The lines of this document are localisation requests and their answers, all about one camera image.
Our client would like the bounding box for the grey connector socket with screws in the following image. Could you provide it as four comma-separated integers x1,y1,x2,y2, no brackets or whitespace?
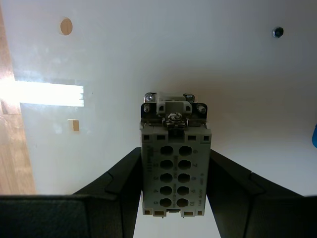
144,91,196,104

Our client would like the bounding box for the grey ten pin connector insert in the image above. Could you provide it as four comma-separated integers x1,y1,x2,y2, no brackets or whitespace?
140,101,212,219

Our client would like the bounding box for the white task board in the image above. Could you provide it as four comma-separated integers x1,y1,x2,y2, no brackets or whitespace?
0,0,317,238

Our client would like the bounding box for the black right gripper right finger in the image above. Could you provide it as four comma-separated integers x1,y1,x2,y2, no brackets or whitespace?
207,149,317,238

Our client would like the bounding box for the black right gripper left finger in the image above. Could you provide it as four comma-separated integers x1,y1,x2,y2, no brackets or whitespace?
0,146,143,238

